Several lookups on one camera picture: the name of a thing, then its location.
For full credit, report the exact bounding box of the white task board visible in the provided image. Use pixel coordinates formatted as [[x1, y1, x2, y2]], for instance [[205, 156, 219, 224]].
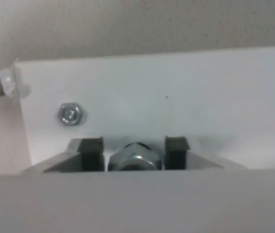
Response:
[[0, 45, 275, 174]]

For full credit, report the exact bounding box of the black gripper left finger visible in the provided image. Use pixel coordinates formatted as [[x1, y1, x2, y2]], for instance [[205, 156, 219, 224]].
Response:
[[43, 136, 105, 173]]

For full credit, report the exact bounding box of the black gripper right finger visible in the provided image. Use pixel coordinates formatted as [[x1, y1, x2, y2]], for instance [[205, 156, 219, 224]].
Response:
[[164, 135, 225, 171]]

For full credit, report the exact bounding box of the metal hex bolt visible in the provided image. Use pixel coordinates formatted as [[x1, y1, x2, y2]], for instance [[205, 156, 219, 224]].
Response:
[[106, 142, 165, 172]]

